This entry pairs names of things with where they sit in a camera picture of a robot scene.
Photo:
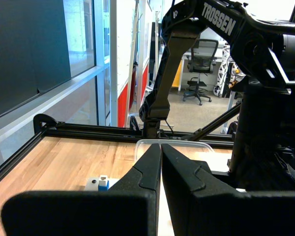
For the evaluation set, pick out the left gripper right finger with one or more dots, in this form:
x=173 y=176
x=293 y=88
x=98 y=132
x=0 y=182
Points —
x=223 y=214

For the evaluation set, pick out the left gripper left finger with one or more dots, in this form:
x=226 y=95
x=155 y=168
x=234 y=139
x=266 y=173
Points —
x=88 y=214

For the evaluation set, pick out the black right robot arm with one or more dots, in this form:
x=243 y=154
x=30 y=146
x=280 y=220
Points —
x=218 y=22

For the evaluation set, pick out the blue white terminal block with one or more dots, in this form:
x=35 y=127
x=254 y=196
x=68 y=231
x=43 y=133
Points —
x=103 y=184

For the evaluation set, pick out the clear plastic tub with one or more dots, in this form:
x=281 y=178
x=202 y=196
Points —
x=138 y=152

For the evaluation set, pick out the white lattice stand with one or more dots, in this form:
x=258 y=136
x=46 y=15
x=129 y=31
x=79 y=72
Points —
x=222 y=73

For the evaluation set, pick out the black mesh office chair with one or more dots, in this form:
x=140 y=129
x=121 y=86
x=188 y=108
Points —
x=201 y=64

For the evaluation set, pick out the black frame rail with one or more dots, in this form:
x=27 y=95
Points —
x=88 y=130
x=14 y=159

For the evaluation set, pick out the black diagonal frame brace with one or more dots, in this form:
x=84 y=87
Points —
x=216 y=123

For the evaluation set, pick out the black frame corner bracket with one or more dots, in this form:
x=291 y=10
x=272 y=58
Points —
x=43 y=120

